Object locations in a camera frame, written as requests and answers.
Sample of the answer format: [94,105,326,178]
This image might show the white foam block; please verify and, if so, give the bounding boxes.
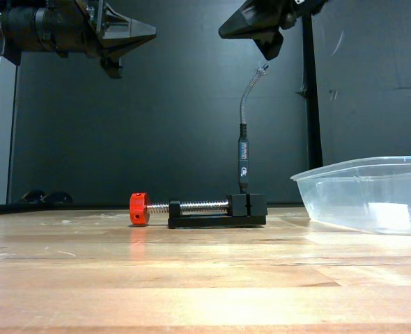
[368,202,411,230]

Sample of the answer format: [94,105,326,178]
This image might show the black vise with orange knob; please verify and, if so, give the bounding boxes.
[128,191,267,230]

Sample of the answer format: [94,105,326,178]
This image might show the clear plastic tub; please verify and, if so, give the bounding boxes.
[289,155,411,237]

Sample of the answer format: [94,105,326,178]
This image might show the braided USB-C plug cable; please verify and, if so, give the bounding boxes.
[238,61,272,161]

